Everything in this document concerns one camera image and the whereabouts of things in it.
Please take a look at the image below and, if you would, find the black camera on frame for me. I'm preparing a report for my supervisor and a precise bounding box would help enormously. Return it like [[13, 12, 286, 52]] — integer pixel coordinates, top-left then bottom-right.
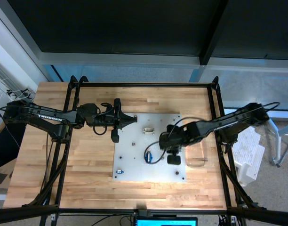
[[134, 204, 151, 217]]

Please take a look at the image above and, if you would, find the white stepped foam block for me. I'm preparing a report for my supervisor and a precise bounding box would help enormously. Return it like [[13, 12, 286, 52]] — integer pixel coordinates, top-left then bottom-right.
[[231, 131, 266, 188]]

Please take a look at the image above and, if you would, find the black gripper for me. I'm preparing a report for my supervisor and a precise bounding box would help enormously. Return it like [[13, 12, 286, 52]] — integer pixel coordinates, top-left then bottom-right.
[[96, 98, 138, 143], [166, 150, 182, 165]]

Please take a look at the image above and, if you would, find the grey window sill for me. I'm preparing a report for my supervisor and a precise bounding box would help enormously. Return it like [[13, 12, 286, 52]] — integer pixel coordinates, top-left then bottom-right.
[[38, 52, 288, 69]]

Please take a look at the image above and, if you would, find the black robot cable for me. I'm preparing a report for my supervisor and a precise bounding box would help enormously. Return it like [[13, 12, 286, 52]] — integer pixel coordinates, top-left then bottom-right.
[[92, 124, 108, 136], [261, 101, 281, 112], [100, 102, 113, 113]]

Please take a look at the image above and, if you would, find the clear plastic tub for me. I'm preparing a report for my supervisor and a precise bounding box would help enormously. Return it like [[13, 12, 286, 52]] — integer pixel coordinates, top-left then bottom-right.
[[185, 137, 208, 169]]

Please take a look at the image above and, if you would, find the blue round connector mount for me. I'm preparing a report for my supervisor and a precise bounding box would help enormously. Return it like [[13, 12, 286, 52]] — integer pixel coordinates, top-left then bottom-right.
[[143, 151, 154, 164]]

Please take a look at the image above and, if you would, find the white cable bundle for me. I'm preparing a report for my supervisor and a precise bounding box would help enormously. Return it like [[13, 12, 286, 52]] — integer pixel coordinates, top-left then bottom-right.
[[6, 88, 33, 99]]

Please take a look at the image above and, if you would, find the black wall pillar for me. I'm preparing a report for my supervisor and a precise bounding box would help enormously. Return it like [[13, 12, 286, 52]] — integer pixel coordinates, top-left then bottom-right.
[[199, 0, 229, 66]]

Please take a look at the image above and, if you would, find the black camera cable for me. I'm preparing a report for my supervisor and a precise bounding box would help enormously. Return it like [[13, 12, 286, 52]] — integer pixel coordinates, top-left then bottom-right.
[[144, 140, 167, 165]]

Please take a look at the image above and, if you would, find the cardboard box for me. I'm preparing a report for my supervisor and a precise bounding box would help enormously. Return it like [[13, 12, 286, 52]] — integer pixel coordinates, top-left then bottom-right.
[[0, 157, 17, 202]]

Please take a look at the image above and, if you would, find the white task board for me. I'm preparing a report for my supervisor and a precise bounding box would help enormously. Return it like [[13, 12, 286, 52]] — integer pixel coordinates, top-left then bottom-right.
[[113, 113, 187, 182]]

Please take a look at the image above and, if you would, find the grey metal stand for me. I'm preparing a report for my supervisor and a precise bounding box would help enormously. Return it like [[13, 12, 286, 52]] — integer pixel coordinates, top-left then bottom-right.
[[267, 117, 288, 168]]

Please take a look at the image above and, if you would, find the laptop screen blue edge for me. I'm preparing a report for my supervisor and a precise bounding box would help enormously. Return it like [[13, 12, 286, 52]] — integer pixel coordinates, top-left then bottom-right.
[[134, 216, 198, 226]]

